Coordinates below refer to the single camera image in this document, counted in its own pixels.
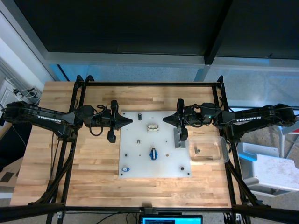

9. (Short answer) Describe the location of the cardboard box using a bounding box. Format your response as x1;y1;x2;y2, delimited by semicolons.
0;155;24;188

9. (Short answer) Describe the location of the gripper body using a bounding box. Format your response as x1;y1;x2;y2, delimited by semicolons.
177;98;204;142
100;99;119;144

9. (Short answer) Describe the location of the table-level camera on bracket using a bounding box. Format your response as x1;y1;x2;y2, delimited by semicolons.
140;201;157;214

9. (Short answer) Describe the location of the white taskboard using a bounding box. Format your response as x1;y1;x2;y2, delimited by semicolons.
118;110;192;179

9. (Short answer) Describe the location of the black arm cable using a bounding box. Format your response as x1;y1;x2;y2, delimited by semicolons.
89;104;106;138
184;104;212;129

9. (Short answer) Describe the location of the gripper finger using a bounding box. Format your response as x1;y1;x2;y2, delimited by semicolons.
162;110;179;120
162;119;179;129
116;111;134;121
116;120;134;131

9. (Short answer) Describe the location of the screen with blue edge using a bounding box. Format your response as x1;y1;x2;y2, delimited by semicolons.
139;214;204;224

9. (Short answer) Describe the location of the clear plastic tub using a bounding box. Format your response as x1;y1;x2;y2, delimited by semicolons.
188;137;229;163

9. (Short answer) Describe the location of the grey metal plate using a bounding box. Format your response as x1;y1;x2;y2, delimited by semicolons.
173;127;187;149

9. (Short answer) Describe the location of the white metal stool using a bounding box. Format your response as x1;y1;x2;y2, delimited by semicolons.
278;126;299;161

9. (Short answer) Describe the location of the black metal frame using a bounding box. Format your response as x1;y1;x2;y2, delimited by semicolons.
0;74;299;224

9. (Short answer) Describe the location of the white power strip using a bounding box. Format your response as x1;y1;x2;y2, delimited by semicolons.
12;87;41;99

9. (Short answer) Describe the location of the blue round connector mount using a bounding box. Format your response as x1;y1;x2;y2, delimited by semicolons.
148;149;160;161

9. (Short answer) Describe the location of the large white crate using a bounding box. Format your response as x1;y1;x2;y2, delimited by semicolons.
242;153;299;198

